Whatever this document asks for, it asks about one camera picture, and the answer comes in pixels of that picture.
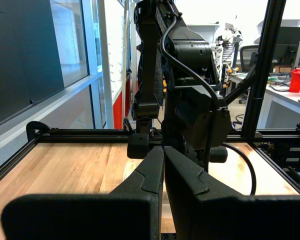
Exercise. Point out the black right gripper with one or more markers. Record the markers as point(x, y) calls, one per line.
point(180, 112)

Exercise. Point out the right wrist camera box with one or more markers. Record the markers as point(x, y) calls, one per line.
point(215, 127)

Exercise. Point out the black aluminium frame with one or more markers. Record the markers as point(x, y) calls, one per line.
point(90, 132)

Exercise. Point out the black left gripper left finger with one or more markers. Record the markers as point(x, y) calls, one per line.
point(90, 217)

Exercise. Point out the red wall panel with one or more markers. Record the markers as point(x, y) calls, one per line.
point(118, 110)

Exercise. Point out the dark computer monitor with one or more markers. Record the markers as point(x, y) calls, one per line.
point(290, 40)

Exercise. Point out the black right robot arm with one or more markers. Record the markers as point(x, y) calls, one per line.
point(146, 62)

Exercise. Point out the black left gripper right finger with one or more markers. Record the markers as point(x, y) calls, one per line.
point(227, 217)

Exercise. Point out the black office chair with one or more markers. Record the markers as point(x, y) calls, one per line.
point(248, 57)

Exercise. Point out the red plastic cup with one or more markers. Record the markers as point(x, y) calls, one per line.
point(298, 80)

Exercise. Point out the white desk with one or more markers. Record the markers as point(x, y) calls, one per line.
point(280, 100)

